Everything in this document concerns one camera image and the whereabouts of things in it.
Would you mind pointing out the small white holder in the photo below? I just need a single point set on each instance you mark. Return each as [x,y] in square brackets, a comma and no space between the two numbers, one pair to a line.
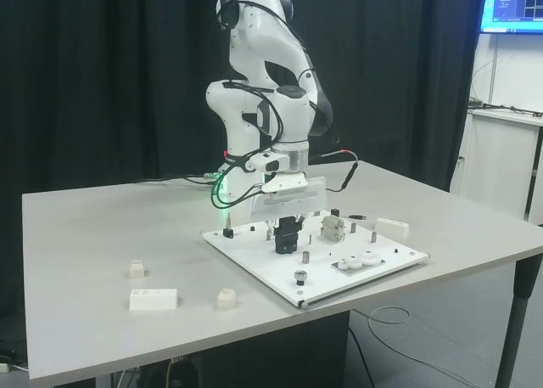
[226,299]
[138,268]

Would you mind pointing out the white small gear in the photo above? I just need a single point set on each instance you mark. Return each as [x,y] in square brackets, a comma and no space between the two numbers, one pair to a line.
[343,265]

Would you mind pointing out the white task board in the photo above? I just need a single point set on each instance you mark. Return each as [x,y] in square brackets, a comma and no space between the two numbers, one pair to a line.
[331,273]

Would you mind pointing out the white cabinet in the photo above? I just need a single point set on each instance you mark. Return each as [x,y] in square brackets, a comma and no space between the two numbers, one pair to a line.
[496,163]

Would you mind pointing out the black curtain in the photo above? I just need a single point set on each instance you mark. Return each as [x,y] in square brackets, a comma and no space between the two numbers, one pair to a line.
[106,65]

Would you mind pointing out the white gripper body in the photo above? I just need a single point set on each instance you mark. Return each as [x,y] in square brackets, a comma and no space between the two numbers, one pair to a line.
[297,201]

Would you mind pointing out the grey waterproof plug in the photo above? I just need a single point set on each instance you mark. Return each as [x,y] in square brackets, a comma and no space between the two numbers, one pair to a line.
[332,228]

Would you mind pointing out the blue screen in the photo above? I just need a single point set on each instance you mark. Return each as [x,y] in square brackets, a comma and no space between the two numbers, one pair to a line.
[513,6]

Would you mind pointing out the white holder with round holes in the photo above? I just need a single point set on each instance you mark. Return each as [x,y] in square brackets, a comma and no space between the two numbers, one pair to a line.
[392,226]

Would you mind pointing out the grey table leg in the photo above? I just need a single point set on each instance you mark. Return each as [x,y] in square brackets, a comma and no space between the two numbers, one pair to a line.
[515,320]

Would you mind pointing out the metal bolt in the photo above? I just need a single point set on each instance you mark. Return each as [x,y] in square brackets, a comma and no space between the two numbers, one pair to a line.
[228,231]

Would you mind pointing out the long white holder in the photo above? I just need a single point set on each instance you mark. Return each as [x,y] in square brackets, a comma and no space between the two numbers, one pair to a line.
[152,299]

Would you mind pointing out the thin black rod red tag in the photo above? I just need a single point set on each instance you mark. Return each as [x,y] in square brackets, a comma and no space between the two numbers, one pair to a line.
[352,173]

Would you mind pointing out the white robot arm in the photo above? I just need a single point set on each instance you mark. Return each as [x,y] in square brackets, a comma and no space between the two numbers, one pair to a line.
[259,44]

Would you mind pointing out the white large gear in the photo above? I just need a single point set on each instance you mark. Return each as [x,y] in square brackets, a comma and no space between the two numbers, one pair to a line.
[369,258]

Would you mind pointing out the black D-SUB plug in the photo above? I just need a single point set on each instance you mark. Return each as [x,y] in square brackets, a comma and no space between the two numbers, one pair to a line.
[286,237]

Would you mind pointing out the white medium gear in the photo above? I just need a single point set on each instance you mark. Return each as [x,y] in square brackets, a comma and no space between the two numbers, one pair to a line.
[352,262]

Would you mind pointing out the small white camera box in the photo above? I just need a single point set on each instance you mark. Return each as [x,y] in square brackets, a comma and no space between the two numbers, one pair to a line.
[264,163]

